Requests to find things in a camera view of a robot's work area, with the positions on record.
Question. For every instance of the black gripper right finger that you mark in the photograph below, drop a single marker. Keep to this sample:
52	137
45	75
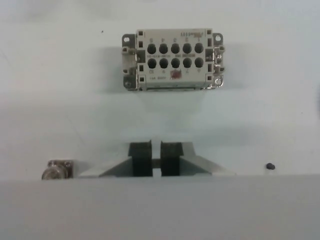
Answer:
172	160

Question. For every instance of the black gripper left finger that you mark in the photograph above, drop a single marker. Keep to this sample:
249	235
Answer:
142	160

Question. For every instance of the small black screw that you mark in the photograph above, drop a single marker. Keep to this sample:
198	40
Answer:
270	166

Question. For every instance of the metal BNC plug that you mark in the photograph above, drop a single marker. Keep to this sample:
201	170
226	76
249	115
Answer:
50	173

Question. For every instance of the white task board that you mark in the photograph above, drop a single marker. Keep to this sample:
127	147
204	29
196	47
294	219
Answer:
75	100

